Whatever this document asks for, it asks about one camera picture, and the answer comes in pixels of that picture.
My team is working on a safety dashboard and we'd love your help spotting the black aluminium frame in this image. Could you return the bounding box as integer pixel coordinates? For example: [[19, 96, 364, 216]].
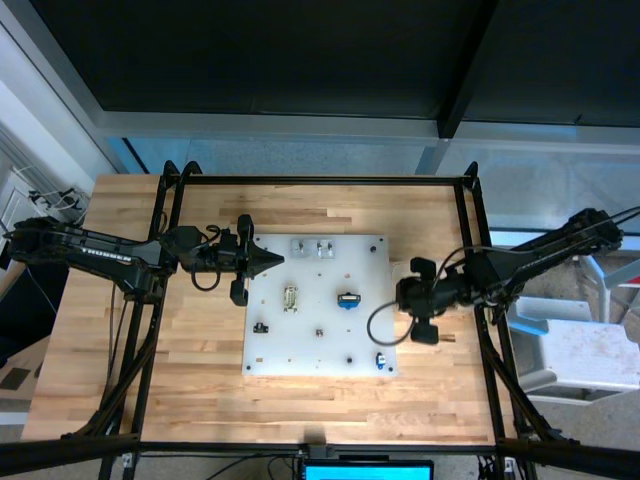
[[0, 159, 640, 480]]

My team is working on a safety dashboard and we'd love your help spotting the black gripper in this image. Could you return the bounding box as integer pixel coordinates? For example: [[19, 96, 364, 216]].
[[229, 214, 286, 306], [396, 257, 444, 344]]

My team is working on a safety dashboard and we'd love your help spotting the brown cardboard sheet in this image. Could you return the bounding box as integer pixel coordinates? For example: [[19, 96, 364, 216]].
[[0, 333, 52, 401]]

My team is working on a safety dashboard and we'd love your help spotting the white board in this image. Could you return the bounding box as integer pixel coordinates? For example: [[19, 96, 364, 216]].
[[242, 233, 400, 377]]

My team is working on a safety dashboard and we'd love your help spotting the blue lit screen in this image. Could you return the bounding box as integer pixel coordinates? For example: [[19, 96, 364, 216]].
[[299, 459, 435, 480]]

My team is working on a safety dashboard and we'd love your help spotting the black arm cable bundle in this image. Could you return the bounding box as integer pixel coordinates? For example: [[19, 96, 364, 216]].
[[191, 267, 223, 293]]

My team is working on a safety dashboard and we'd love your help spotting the white power strip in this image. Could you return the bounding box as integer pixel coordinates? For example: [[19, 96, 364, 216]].
[[27, 187, 90, 222]]

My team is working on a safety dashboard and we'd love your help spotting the white step stool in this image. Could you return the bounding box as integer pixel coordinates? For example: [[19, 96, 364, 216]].
[[517, 294, 640, 407]]

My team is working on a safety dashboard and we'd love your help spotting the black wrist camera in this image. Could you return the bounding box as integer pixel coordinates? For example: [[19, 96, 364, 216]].
[[218, 228, 238, 261]]

